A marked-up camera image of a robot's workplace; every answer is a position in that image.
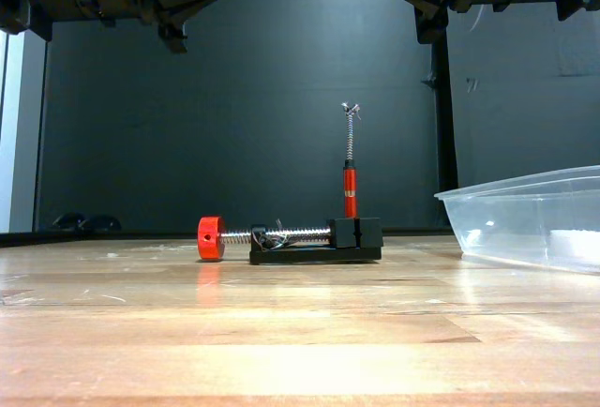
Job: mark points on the black rounded clamp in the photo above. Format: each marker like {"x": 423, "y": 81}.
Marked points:
{"x": 103, "y": 224}
{"x": 70, "y": 221}

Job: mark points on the clear plastic tub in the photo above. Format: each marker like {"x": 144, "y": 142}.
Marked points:
{"x": 515, "y": 219}

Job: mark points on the red RCA plug with spring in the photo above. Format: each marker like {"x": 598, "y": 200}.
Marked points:
{"x": 350, "y": 179}

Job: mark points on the silver threaded rod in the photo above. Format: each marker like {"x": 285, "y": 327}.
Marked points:
{"x": 304, "y": 233}

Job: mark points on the black bench clamp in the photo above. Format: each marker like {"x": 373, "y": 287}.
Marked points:
{"x": 356, "y": 238}

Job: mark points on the red round knob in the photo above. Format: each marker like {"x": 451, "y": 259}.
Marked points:
{"x": 213, "y": 247}

